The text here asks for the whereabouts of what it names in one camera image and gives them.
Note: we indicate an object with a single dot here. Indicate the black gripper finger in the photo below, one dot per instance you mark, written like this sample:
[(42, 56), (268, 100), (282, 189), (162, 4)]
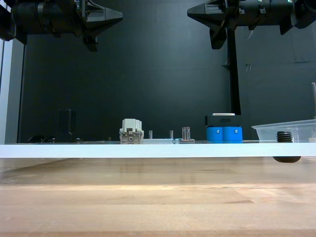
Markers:
[(103, 14), (209, 11), (101, 26), (213, 24)]

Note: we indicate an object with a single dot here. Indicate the beige connector housing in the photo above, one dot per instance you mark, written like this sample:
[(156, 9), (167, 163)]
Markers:
[(130, 128)]

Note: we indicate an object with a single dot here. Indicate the small metal socket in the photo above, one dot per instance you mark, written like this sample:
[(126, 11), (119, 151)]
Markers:
[(186, 134)]

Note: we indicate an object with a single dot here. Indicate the clear plastic tub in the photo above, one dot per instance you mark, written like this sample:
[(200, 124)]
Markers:
[(266, 133)]

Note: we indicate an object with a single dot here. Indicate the clear acrylic block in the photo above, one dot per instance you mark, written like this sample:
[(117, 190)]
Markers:
[(158, 141)]

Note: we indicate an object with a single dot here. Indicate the black threaded knob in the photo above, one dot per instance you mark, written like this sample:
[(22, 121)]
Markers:
[(284, 137)]

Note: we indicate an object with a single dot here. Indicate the white task board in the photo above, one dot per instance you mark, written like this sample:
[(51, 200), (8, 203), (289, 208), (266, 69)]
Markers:
[(158, 150)]

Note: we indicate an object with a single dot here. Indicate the black rubber board foot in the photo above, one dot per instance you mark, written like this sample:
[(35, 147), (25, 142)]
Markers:
[(286, 159)]

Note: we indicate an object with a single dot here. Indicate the black wall pillar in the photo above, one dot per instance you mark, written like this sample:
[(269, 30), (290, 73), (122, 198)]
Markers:
[(233, 74)]

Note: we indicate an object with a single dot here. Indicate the blue and black socket mount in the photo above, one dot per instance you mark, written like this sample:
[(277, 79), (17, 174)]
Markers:
[(223, 134)]

